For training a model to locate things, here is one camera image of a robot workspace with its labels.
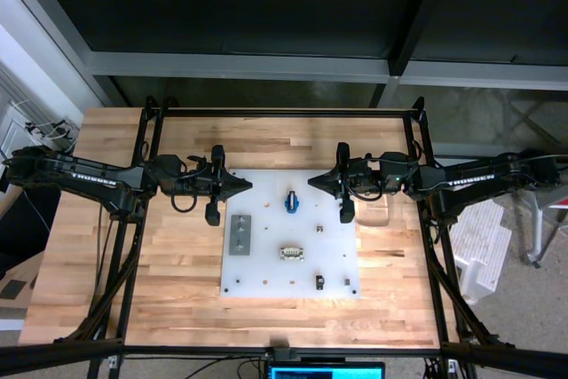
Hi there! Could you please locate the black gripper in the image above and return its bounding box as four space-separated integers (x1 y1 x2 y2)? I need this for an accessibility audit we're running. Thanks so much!
194 144 254 227
306 141 372 225

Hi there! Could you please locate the blue holder with metal bar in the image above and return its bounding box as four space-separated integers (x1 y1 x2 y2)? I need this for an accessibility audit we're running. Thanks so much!
281 189 303 217

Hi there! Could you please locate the grey metal plate with posts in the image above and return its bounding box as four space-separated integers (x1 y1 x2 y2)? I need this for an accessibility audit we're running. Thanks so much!
226 212 254 257

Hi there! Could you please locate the clear plastic tub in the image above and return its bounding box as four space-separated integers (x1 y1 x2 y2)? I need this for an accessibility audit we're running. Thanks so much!
352 192 396 228

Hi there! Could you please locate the beige connector housing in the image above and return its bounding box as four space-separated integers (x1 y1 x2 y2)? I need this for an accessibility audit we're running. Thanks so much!
279 245 308 264

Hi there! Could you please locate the white task board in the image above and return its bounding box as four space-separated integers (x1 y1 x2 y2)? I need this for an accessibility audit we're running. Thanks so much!
219 168 363 300

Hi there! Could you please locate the white plastic step stool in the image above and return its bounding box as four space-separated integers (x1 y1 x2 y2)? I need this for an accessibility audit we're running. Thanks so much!
446 200 515 307

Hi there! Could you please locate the laptop screen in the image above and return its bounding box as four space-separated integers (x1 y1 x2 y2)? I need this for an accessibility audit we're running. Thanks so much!
265 361 387 379

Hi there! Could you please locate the cardboard box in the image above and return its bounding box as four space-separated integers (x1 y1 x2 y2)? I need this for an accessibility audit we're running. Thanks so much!
0 249 46 323

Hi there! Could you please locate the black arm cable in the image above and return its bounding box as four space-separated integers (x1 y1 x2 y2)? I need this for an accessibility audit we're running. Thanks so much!
170 190 199 215

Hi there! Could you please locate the black table level camera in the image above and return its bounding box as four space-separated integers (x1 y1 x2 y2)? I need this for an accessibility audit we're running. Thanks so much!
264 336 296 360

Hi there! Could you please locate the black table frame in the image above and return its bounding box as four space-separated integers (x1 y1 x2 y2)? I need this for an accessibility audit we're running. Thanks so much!
0 94 568 379

